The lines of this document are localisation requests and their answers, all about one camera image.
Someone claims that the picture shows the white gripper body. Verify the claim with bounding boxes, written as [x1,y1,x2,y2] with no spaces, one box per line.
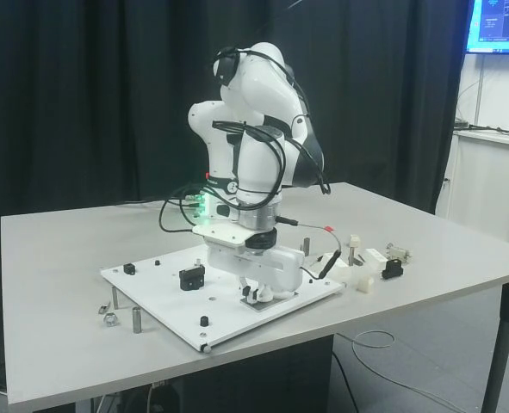
[206,243,303,291]

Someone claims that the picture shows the black D-SUB plug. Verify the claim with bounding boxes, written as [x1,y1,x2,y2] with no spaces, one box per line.
[380,257,405,280]
[178,265,207,292]

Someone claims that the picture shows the white peg holder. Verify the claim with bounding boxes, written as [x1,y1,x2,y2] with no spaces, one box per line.
[363,248,389,271]
[321,252,352,277]

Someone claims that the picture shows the white task board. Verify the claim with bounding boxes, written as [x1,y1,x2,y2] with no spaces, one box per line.
[100,243,346,354]

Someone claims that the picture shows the metal D-SUB connector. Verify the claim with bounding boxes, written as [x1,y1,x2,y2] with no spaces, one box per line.
[384,242,413,262]

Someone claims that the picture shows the white cabinet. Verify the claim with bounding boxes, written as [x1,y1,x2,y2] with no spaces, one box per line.
[434,126,509,250]

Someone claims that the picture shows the dark table leg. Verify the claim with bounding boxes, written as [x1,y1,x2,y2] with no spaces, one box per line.
[481,281,509,413]

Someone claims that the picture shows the black curtain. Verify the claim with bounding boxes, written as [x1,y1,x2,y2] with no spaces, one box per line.
[0,0,475,384]

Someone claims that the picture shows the blue screen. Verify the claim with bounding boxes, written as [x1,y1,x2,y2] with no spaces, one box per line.
[466,0,509,55]

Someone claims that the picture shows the thin black rod on wire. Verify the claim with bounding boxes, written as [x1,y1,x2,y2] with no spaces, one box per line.
[279,216,342,280]

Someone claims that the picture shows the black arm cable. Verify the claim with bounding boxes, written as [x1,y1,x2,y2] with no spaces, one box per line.
[158,45,333,232]

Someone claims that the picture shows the grey floor cable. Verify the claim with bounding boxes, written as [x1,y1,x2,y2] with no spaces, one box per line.
[350,330,499,408]

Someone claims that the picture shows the black base cable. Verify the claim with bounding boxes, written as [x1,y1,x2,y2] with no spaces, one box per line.
[120,195,195,207]

